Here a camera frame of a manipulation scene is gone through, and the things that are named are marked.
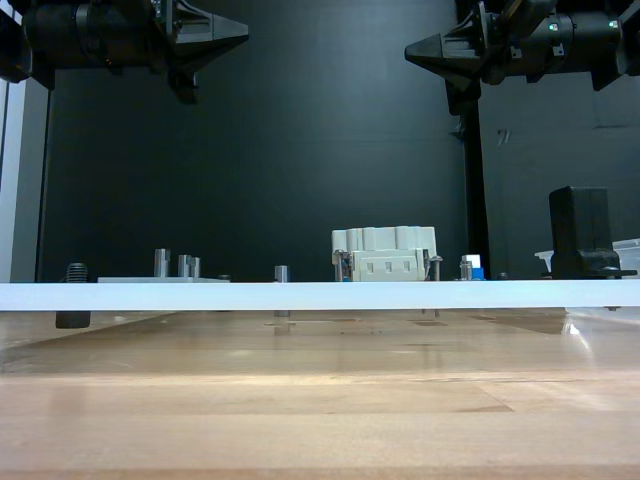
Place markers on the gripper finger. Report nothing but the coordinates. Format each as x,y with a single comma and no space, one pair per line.
187,62
455,47
200,27
460,82

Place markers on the thick steel bar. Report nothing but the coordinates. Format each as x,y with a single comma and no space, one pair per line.
163,262

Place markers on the thin steel bar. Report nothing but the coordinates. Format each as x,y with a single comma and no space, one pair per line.
196,267

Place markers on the white taskboard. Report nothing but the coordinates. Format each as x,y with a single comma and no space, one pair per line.
320,296

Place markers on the beige connector housing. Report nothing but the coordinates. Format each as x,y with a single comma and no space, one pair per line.
385,252

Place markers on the steel screw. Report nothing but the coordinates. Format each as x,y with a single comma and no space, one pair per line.
436,267

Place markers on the black threaded bolt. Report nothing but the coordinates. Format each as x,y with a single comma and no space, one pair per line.
76,272

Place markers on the black frame post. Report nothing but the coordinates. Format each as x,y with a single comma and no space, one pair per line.
475,200

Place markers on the black plastic bracket block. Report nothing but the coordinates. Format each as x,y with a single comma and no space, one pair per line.
575,225

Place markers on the grey frame post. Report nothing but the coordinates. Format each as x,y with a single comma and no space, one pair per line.
20,200

